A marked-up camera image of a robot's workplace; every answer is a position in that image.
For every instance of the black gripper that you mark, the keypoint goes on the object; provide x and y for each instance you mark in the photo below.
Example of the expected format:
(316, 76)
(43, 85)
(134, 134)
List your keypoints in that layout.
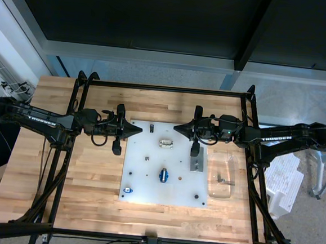
(207, 131)
(118, 129)

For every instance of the steel 16mm cylinder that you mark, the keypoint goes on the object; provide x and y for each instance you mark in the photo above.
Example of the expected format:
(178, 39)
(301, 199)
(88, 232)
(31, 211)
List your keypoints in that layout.
(220, 177)

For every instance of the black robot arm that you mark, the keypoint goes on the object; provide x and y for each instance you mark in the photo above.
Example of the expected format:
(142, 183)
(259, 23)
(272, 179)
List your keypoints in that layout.
(277, 139)
(39, 119)

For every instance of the small black connector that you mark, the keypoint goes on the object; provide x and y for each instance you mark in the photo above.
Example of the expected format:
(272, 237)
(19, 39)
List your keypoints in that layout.
(152, 128)

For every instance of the white connector housing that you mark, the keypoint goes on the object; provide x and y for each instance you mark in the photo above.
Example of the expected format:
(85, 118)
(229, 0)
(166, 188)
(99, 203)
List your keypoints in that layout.
(166, 144)

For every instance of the aluminium block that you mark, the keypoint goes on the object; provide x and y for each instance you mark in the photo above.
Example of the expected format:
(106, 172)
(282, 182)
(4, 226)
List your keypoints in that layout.
(197, 164)

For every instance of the white board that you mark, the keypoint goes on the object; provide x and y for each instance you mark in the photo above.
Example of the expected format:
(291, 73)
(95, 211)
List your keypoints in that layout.
(135, 182)

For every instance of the blue round socket base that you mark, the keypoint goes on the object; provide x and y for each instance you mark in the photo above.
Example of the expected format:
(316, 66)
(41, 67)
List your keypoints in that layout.
(159, 178)

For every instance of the blue square socket base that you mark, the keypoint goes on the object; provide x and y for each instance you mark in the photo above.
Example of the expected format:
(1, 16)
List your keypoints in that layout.
(124, 190)

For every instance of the clear plastic tub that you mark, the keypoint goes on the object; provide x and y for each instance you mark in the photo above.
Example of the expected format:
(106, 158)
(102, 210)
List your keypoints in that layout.
(219, 191)

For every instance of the grey metal stand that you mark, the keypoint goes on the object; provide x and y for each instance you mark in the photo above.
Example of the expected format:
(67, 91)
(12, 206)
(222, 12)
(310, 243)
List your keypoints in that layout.
(321, 174)

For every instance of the black table-level camera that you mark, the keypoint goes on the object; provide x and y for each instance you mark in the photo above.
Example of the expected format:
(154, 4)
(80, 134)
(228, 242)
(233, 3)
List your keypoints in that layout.
(152, 240)

